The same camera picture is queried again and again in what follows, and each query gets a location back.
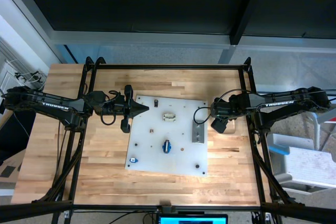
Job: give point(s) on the grey metal block with holes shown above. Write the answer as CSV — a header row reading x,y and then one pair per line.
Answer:
x,y
197,137

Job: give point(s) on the clear plastic tub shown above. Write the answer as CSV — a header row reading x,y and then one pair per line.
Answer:
x,y
231,129

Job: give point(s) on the small black connector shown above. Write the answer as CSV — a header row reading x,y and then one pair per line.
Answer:
x,y
156,102

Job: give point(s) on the black pillar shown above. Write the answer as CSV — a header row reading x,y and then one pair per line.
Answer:
x,y
245,6

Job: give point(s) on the black camera on frame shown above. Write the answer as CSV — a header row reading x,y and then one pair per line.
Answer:
x,y
167,208

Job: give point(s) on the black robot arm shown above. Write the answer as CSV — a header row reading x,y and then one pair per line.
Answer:
x,y
275,103
52,104

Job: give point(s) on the small blue connector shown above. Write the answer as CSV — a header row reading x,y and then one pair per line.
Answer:
x,y
132,160

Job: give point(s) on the blue laptop screen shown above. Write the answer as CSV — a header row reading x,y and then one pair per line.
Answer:
x,y
191,220

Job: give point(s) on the black metal frame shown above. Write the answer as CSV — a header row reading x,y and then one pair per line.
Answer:
x,y
168,66

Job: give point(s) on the cardboard box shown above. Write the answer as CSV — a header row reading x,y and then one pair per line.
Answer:
x,y
10,166

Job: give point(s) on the beige multi-pin connector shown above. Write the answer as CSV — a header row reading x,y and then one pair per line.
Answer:
x,y
169,117

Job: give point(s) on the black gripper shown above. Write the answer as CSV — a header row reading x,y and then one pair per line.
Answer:
x,y
123,107
219,125

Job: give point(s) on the white step stool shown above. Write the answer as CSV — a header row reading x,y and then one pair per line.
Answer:
x,y
309,166

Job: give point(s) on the white board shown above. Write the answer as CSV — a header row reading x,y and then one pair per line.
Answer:
x,y
147,155

